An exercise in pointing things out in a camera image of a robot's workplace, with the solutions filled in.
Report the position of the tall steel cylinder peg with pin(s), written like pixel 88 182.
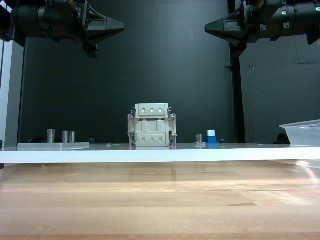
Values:
pixel 51 136

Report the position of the grey metal desk frame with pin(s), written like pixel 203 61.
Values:
pixel 10 100

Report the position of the small threaded metal connector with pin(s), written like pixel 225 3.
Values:
pixel 199 139

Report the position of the clear plastic tub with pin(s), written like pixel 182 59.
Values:
pixel 305 135

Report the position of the silver screw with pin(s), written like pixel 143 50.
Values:
pixel 174 141
pixel 130 140

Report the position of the blue socket with white cap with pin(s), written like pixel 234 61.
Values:
pixel 212 138

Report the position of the grey aluminium plate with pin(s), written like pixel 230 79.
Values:
pixel 52 146

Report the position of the white board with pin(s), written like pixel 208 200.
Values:
pixel 160 153

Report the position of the beige connector base housing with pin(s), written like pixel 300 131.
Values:
pixel 150 138

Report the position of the black table frame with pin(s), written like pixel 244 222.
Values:
pixel 238 100

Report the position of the black screw head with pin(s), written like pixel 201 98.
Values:
pixel 91 140
pixel 221 141

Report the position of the short steel cylinder peg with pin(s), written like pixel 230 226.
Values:
pixel 65 137
pixel 72 137

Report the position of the beige HAN10-E connector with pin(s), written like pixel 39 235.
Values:
pixel 151 110

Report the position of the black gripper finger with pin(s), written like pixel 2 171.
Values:
pixel 105 25
pixel 225 25
pixel 100 36
pixel 228 37

